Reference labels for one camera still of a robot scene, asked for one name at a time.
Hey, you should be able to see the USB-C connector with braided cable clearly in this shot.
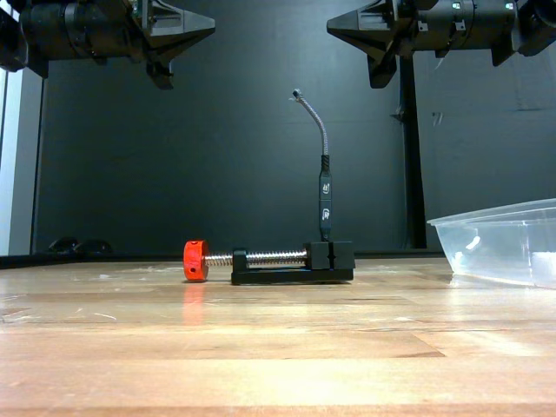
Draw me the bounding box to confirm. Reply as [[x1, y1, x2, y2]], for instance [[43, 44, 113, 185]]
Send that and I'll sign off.
[[288, 88, 334, 202]]

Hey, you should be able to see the black USB-C socket adapter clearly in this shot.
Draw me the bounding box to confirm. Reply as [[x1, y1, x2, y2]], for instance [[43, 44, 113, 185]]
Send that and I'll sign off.
[[318, 200, 334, 242]]

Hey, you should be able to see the clear plastic tub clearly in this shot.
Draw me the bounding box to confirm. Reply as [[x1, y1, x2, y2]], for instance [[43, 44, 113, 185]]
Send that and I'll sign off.
[[426, 197, 556, 290]]

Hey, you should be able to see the black clamp with red knob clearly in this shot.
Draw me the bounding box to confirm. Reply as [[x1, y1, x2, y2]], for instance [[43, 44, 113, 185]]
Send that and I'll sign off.
[[182, 240, 356, 287]]

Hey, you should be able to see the black vertical room post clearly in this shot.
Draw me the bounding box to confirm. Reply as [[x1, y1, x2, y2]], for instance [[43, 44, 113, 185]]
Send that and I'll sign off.
[[393, 56, 429, 249]]

